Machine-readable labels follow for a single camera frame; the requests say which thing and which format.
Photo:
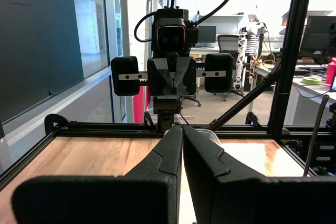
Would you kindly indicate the small black computer monitor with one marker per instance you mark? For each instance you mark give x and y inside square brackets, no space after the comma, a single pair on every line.
[207,35]

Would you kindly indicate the black mesh office chair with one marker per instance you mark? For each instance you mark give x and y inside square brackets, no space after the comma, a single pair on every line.
[227,44]

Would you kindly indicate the white lattice structure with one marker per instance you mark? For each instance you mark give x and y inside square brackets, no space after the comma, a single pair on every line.
[242,51]

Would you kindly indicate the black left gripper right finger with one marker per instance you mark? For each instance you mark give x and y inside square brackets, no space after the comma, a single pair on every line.
[249,200]

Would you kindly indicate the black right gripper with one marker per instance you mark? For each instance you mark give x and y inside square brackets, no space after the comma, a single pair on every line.
[125,64]

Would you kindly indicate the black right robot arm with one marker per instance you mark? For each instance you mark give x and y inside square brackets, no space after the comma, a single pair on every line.
[168,111]

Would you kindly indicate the red panel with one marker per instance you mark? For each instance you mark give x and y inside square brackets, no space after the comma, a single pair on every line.
[140,103]

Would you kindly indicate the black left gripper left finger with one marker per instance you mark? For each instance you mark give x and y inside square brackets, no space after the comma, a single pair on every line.
[105,197]

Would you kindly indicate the black metal frame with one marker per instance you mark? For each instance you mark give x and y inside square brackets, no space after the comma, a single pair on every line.
[105,127]

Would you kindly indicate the green tape roll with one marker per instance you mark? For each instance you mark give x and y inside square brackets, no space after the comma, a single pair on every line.
[312,80]

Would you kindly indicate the red container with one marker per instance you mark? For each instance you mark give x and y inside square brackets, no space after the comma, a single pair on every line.
[331,72]

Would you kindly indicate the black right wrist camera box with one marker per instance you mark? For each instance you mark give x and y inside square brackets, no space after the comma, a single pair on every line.
[170,37]

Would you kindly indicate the white office desk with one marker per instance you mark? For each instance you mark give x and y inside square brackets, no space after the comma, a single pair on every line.
[302,103]

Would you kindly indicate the clear plastic tub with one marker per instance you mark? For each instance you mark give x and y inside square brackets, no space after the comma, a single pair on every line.
[212,136]

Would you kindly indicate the large black computer monitor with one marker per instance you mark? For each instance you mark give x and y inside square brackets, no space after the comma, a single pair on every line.
[317,37]

